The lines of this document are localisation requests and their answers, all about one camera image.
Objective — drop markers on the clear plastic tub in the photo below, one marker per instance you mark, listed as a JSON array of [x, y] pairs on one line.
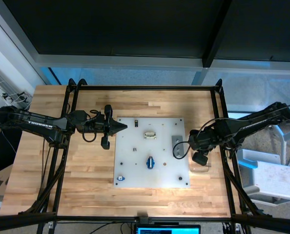
[[200, 171]]

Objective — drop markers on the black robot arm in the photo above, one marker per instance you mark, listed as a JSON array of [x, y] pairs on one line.
[[37, 123], [254, 125]]

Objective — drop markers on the white taskboard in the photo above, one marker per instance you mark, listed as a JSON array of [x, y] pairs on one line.
[[135, 180]]

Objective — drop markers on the blue square socket mount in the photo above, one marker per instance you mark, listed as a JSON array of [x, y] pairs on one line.
[[123, 179]]

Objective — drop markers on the beige connector housing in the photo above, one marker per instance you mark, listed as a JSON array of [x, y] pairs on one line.
[[150, 135]]

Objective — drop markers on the white step stool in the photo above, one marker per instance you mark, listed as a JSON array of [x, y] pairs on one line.
[[276, 175]]

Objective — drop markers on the grey metal pin holder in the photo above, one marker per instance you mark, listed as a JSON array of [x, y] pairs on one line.
[[175, 143]]

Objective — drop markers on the laptop screen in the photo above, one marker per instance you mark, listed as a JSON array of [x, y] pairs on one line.
[[167, 230]]

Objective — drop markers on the small black camera box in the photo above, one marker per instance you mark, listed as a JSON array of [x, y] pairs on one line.
[[143, 217]]

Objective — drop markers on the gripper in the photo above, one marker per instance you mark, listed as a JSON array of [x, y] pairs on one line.
[[107, 126], [200, 143]]

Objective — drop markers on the black vertical pillar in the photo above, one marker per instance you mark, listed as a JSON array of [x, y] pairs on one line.
[[208, 62]]

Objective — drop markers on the black metal frame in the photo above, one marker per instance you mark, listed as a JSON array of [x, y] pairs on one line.
[[37, 215]]

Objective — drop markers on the black upright socket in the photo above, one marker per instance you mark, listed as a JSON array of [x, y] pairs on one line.
[[136, 123]]

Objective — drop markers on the blue round clamp mount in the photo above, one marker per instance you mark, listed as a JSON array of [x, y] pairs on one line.
[[154, 163]]

